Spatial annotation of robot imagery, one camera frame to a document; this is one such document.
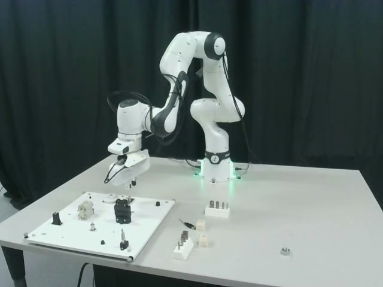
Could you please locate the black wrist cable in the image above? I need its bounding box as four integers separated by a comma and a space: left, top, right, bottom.
106, 155, 124, 180

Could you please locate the white square peg holder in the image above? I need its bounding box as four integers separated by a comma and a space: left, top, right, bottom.
171, 240, 194, 260

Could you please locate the white task board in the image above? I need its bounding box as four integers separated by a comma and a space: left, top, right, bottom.
23, 191, 177, 264

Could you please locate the white round peg holder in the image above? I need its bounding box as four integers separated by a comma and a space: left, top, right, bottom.
204, 205, 232, 219

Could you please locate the dark cabinet under table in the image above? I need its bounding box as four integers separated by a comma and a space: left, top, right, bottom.
93, 264, 141, 287

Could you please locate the black table leg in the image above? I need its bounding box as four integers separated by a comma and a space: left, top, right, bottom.
1, 245, 27, 287

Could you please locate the beige waterproof plug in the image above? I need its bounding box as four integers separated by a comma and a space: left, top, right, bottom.
77, 203, 90, 221

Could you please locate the black D-SUB plug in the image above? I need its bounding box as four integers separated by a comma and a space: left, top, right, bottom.
113, 197, 132, 225

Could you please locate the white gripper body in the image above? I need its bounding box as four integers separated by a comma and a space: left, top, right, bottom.
111, 151, 151, 188

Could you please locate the black floor cable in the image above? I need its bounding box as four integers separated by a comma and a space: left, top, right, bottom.
78, 262, 94, 287

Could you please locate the black curtain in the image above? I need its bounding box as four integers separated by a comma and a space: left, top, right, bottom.
0, 0, 383, 200

